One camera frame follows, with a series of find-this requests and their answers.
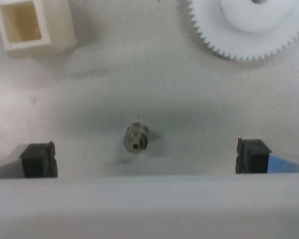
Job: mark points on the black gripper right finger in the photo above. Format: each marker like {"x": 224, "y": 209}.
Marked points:
{"x": 253, "y": 156}

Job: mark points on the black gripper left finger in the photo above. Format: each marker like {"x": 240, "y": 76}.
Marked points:
{"x": 38, "y": 161}

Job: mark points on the metal BNC plug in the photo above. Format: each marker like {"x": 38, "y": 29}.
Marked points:
{"x": 136, "y": 138}

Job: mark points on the white large gear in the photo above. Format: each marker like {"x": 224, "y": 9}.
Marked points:
{"x": 251, "y": 44}

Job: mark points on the white square-hole holder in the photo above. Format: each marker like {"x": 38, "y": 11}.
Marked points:
{"x": 40, "y": 27}

